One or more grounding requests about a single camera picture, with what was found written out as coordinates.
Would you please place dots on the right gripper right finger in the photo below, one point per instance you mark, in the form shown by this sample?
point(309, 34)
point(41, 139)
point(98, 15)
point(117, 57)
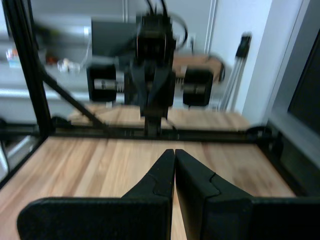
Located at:
point(195, 180)

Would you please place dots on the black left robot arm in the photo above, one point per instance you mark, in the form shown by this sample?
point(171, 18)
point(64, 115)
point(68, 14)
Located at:
point(155, 40)

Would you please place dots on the dark computer monitor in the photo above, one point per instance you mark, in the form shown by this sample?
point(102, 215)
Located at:
point(112, 37)

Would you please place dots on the black metal frame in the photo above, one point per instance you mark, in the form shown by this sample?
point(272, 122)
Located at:
point(30, 75)

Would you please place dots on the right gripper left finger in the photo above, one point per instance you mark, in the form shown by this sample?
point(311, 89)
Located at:
point(100, 220)

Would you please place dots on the wooden desk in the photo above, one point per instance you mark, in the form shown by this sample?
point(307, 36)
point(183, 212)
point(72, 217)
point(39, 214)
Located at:
point(197, 62)

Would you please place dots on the silver tripod black head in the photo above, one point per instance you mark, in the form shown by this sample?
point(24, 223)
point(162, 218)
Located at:
point(241, 62)

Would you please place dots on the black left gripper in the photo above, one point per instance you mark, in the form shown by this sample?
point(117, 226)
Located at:
point(102, 85)

